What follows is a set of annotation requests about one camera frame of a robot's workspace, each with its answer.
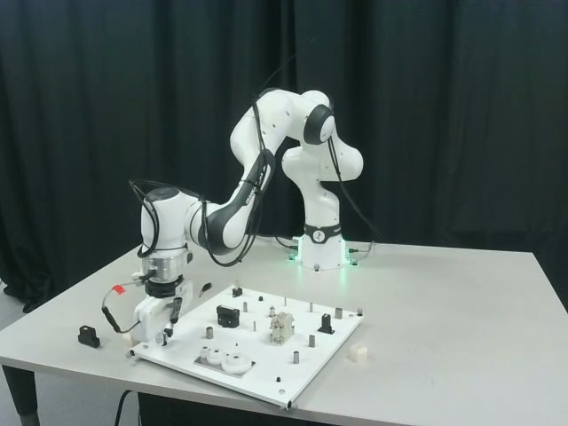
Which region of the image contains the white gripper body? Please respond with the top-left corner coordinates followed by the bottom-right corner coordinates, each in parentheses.
top-left (134, 279), bottom-right (195, 343)

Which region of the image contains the black D-SUB plug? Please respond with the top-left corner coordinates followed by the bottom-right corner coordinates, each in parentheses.
top-left (76, 325), bottom-right (103, 349)

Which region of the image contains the beige connector block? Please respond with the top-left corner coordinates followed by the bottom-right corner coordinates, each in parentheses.
top-left (267, 312), bottom-right (296, 346)

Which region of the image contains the white task board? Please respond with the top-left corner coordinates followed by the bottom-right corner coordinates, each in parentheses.
top-left (126, 282), bottom-right (367, 410)

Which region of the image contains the dark table leg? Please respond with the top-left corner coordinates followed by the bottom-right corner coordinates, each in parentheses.
top-left (3, 366), bottom-right (36, 426)

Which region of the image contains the black curtain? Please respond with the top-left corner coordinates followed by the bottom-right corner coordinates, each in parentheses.
top-left (0, 0), bottom-right (568, 314)

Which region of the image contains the thin black rod on wire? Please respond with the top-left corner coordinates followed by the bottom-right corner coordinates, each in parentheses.
top-left (101, 283), bottom-right (138, 334)

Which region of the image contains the black floor cable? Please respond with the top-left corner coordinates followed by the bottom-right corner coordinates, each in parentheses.
top-left (114, 389), bottom-right (139, 426)

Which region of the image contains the black base cable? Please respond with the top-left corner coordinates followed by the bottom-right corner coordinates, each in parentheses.
top-left (272, 233), bottom-right (304, 251)

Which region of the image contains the black shoulder cable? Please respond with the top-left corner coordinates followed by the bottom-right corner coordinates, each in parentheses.
top-left (327, 132), bottom-right (377, 252)

